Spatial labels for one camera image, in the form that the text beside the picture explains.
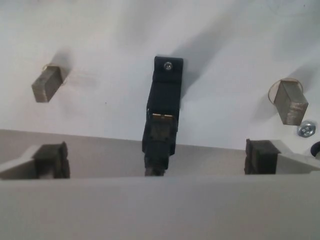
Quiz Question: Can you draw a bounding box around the white task board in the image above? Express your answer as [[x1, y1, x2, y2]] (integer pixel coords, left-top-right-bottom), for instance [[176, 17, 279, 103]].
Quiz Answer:
[[0, 0, 320, 151]]

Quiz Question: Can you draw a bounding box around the black D-SUB plug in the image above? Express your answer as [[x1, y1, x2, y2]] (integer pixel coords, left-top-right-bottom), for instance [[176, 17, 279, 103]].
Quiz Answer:
[[141, 55, 185, 178]]

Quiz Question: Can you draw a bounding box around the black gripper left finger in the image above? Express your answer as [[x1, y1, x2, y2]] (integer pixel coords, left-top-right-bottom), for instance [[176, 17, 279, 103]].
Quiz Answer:
[[0, 141, 71, 181]]

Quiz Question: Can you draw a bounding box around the small metal hex nut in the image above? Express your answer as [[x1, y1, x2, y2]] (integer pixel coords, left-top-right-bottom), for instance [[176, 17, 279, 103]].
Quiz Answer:
[[296, 120, 316, 138]]

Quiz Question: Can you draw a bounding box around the large metal square peg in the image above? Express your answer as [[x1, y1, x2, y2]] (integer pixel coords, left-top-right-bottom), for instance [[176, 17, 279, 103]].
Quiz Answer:
[[273, 79, 310, 126]]

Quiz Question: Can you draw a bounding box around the small metal square peg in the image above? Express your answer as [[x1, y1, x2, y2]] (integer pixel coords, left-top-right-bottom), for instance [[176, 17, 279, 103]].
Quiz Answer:
[[31, 63, 69, 103]]

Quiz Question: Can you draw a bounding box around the black round knob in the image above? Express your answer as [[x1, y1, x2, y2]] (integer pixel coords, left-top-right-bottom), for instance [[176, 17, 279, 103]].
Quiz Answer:
[[309, 140, 320, 159]]

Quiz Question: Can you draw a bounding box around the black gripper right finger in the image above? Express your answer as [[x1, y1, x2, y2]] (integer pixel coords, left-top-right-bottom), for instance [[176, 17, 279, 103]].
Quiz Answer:
[[243, 138, 320, 176]]

